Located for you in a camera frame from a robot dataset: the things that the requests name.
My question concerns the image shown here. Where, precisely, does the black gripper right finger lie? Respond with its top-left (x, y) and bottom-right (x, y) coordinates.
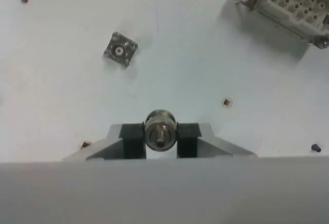
top-left (176, 122), bottom-right (258, 158)

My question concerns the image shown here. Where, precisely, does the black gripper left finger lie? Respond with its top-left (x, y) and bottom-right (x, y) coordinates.
top-left (61, 123), bottom-right (147, 161)

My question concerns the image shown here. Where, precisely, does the metal BNC plug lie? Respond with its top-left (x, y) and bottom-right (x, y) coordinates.
top-left (143, 108), bottom-right (178, 151)

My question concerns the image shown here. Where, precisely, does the white task board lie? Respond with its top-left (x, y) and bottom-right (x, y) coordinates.
top-left (0, 0), bottom-right (329, 162)

